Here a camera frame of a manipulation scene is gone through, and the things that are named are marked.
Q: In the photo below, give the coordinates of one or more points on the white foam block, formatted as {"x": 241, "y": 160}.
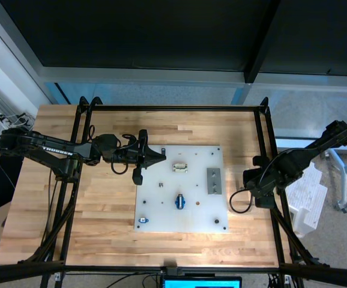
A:
{"x": 307, "y": 207}

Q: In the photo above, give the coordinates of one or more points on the beige connector housing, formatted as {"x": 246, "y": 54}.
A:
{"x": 180, "y": 168}

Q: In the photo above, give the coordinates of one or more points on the small black table camera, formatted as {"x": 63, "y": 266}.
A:
{"x": 173, "y": 271}

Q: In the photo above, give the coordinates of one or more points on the grey metal plate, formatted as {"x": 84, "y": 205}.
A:
{"x": 209, "y": 192}

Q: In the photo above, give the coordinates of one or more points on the clear plastic tub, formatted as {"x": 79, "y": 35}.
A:
{"x": 233, "y": 180}

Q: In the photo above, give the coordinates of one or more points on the black metal frame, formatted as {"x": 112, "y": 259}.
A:
{"x": 173, "y": 107}

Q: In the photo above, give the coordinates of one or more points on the grey metal stool frame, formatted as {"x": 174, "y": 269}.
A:
{"x": 343, "y": 186}

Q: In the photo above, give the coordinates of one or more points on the blue round clamp holder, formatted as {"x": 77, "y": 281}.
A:
{"x": 179, "y": 204}

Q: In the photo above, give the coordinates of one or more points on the black wall post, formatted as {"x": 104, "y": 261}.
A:
{"x": 262, "y": 39}

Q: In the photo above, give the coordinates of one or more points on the blue laptop screen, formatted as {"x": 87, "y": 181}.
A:
{"x": 202, "y": 283}

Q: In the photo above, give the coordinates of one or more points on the blue square socket mount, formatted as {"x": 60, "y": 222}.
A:
{"x": 139, "y": 221}

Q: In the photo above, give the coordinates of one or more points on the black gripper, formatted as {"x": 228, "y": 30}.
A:
{"x": 265, "y": 201}
{"x": 140, "y": 156}

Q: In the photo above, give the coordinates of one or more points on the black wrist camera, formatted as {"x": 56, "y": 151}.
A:
{"x": 249, "y": 178}

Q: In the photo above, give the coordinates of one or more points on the white task board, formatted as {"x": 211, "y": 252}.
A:
{"x": 167, "y": 210}

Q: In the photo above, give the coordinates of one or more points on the white frame bracket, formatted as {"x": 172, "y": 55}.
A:
{"x": 58, "y": 276}
{"x": 287, "y": 279}

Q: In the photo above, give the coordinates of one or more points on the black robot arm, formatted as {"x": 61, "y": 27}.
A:
{"x": 56, "y": 148}
{"x": 299, "y": 162}

